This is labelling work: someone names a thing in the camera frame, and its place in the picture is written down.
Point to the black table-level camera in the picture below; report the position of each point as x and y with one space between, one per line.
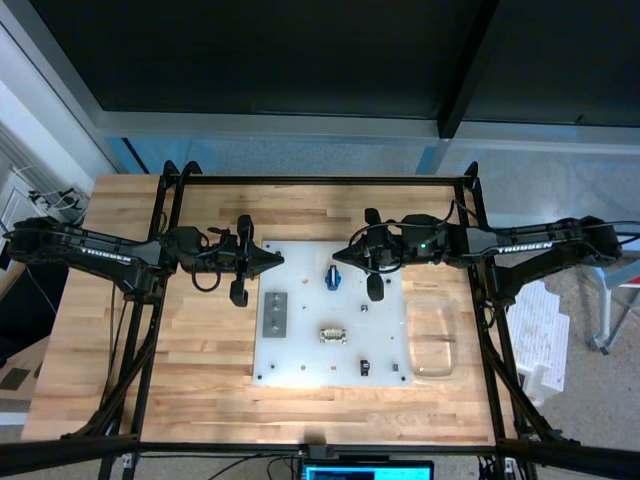
320 451

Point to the clear plastic tub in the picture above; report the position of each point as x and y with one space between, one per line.
425 310

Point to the grey metal plate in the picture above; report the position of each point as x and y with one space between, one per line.
267 320

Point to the grey aluminium partition frame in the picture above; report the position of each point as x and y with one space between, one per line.
250 122

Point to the black metal frame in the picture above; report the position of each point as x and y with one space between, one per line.
300 178

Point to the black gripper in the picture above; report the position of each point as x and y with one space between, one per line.
243 290
376 290

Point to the white task board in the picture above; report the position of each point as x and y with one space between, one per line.
310 350

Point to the black socket housing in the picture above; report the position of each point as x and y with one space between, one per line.
364 367

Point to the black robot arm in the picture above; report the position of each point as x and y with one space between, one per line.
105 252
525 247

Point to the grey metal stand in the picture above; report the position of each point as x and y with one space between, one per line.
602 320

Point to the black room pillar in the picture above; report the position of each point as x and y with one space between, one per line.
467 75

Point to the white foam block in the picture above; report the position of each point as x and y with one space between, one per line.
540 340

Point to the beige connector housing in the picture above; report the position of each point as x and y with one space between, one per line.
332 335

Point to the cardboard box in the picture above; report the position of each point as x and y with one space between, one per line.
30 360

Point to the laptop screen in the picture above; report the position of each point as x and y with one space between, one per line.
365 472

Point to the blue connector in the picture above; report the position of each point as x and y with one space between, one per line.
331 280

